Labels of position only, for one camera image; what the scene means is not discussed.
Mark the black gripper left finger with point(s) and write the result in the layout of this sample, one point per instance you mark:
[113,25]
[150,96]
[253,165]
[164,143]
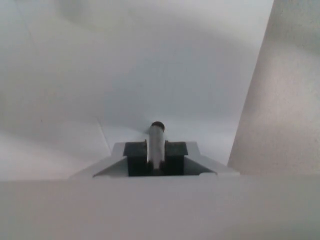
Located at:
[133,160]

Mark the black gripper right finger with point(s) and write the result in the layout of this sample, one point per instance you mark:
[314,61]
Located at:
[176,160]

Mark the metal round peg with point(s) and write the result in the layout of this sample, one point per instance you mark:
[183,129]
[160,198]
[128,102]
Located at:
[156,147]

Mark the white task board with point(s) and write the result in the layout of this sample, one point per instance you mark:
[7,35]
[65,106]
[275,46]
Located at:
[125,75]

